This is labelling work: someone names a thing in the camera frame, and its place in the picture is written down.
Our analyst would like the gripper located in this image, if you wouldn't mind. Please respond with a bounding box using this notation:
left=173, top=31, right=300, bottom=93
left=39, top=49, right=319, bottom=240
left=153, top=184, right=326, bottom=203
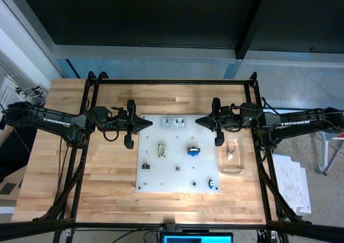
left=108, top=99, right=153, bottom=149
left=195, top=97, right=242, bottom=147

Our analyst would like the white RJ45 connector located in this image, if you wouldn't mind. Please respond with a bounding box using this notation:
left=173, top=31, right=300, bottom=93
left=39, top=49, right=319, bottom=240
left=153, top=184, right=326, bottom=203
left=226, top=144, right=238, bottom=162

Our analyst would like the blue and black connector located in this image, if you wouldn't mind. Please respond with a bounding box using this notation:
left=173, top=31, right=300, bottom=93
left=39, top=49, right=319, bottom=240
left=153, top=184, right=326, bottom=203
left=187, top=145, right=201, bottom=157

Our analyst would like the beige connector housing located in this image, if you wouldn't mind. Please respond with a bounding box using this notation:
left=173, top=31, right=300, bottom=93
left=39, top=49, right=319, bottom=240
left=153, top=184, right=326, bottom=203
left=156, top=143, right=167, bottom=159

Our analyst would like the aluminium block with posts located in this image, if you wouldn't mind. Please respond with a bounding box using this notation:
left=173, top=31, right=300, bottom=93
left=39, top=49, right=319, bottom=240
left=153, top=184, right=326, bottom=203
left=160, top=116, right=187, bottom=130

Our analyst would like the clear plastic tub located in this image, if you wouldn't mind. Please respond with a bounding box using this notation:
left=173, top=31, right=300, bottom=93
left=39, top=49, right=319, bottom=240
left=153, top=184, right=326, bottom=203
left=219, top=134, right=247, bottom=177

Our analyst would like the white task board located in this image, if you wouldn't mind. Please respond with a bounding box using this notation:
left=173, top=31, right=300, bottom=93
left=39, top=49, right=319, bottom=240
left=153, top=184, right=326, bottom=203
left=135, top=115, right=221, bottom=194

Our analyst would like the white foam packing piece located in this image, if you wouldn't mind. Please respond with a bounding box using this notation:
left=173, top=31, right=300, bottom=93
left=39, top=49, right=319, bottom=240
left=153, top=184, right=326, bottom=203
left=272, top=153, right=312, bottom=215

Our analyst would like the laptop screen with blue edge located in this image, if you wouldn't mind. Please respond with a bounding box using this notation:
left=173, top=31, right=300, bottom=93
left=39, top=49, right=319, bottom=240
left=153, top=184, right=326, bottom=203
left=160, top=232, right=234, bottom=243

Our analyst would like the grey metal stand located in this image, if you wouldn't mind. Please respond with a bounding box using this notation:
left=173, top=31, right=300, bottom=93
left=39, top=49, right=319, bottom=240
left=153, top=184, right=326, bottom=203
left=314, top=124, right=344, bottom=177

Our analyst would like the cardboard box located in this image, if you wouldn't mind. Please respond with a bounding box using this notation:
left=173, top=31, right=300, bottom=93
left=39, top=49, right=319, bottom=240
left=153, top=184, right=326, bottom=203
left=0, top=164, right=29, bottom=215

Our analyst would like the black metal frame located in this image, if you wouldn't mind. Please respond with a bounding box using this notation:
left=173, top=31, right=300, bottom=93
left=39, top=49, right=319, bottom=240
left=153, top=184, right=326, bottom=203
left=0, top=70, right=344, bottom=243

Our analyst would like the black wall post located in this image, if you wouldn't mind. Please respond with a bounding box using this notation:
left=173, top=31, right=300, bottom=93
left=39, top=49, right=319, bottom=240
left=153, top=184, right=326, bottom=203
left=235, top=0, right=269, bottom=60

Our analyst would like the power strip with cables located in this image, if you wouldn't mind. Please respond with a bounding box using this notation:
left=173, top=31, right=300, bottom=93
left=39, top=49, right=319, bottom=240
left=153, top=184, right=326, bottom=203
left=13, top=84, right=49, bottom=104

